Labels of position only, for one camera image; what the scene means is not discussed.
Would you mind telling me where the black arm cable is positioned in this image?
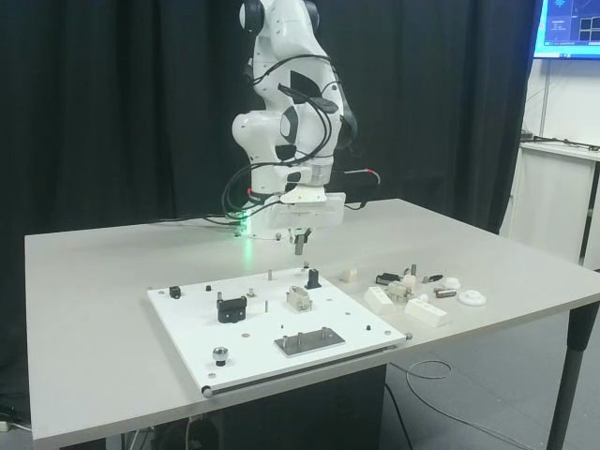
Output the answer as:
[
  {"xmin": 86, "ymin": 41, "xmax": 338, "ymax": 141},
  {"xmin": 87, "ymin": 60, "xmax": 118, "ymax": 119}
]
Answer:
[{"xmin": 243, "ymin": 54, "xmax": 346, "ymax": 163}]

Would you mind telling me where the black looped cable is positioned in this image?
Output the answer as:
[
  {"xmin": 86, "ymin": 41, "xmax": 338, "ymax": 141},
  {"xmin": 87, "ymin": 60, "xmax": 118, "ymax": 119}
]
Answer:
[{"xmin": 222, "ymin": 163, "xmax": 282, "ymax": 224}]

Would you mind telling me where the black curtain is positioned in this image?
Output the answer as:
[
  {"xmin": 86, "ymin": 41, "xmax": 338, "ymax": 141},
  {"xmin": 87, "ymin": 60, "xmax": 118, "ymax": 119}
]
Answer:
[{"xmin": 0, "ymin": 0, "xmax": 538, "ymax": 423}]

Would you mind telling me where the white large gear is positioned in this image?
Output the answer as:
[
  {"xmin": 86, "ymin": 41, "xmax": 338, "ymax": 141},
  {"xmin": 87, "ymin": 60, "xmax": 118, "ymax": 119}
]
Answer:
[{"xmin": 457, "ymin": 290, "xmax": 488, "ymax": 310}]

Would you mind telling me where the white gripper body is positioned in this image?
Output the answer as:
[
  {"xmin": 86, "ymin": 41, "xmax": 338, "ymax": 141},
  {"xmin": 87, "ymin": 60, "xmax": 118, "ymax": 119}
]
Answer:
[{"xmin": 265, "ymin": 191, "xmax": 347, "ymax": 232}]

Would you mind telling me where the grey floor cable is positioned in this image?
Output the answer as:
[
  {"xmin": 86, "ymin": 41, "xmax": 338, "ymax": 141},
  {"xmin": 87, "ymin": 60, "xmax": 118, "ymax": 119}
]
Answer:
[{"xmin": 384, "ymin": 359, "xmax": 454, "ymax": 450}]

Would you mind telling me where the long white peg holder block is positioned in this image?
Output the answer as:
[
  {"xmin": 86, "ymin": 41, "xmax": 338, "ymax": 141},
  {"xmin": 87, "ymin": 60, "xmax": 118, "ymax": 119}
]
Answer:
[{"xmin": 403, "ymin": 298, "xmax": 453, "ymax": 329}]

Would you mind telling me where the black box under table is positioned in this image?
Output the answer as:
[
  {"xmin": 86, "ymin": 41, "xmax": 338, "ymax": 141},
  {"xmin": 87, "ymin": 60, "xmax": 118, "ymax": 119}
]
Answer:
[{"xmin": 203, "ymin": 361, "xmax": 391, "ymax": 450}]

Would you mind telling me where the beige waterproof plug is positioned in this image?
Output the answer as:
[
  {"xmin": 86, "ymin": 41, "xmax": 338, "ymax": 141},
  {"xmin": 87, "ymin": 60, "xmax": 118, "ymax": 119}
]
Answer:
[{"xmin": 385, "ymin": 282, "xmax": 413, "ymax": 305}]

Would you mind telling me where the white task board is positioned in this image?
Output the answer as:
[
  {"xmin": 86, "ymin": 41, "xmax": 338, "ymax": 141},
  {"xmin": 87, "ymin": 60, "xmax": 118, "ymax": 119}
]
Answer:
[{"xmin": 146, "ymin": 265, "xmax": 414, "ymax": 399}]

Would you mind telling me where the black table leg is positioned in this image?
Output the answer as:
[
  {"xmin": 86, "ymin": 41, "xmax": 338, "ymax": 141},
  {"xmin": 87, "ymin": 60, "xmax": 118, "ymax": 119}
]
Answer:
[{"xmin": 547, "ymin": 302, "xmax": 591, "ymax": 450}]

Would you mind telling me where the white cabinet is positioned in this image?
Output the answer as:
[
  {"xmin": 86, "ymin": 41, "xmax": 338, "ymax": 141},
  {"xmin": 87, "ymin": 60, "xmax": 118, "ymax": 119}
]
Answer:
[{"xmin": 498, "ymin": 139, "xmax": 600, "ymax": 273}]

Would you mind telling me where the blue screen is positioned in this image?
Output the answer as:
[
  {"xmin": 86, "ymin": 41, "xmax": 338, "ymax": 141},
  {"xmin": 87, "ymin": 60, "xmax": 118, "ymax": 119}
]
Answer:
[{"xmin": 532, "ymin": 0, "xmax": 600, "ymax": 61}]

